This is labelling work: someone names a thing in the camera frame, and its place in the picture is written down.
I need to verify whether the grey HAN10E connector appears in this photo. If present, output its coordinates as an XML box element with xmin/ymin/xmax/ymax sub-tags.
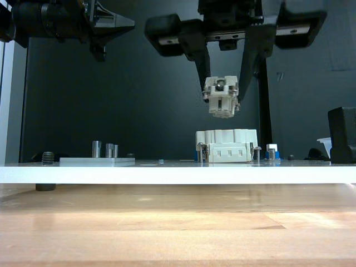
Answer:
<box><xmin>202</xmin><ymin>75</ymin><xmax>241</xmax><ymax>120</ymax></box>

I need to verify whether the grey HAN10E hub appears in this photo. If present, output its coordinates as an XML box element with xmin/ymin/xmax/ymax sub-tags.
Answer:
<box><xmin>194</xmin><ymin>128</ymin><xmax>262</xmax><ymax>164</ymax></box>

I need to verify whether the small blue white block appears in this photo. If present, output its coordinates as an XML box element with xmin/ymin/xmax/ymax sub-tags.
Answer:
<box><xmin>264</xmin><ymin>143</ymin><xmax>283</xmax><ymax>162</ymax></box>

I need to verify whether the clear plastic tub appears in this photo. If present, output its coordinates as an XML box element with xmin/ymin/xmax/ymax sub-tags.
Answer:
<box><xmin>317</xmin><ymin>137</ymin><xmax>333</xmax><ymax>156</ymax></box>

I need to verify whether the black clip block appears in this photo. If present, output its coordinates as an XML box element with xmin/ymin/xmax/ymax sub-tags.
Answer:
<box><xmin>327</xmin><ymin>107</ymin><xmax>356</xmax><ymax>165</ymax></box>

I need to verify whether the white plastic board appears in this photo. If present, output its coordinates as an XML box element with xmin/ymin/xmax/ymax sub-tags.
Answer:
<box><xmin>0</xmin><ymin>160</ymin><xmax>356</xmax><ymax>185</ymax></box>

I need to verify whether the dark threaded board screw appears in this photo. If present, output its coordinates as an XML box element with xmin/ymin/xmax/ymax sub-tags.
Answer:
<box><xmin>35</xmin><ymin>151</ymin><xmax>56</xmax><ymax>192</ymax></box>

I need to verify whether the grey metal plate with pegs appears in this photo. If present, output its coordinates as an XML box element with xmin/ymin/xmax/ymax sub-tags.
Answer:
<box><xmin>60</xmin><ymin>141</ymin><xmax>136</xmax><ymax>167</ymax></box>

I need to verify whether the black aluminium frame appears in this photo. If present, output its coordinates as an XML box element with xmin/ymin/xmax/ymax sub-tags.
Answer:
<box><xmin>257</xmin><ymin>54</ymin><xmax>275</xmax><ymax>161</ymax></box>

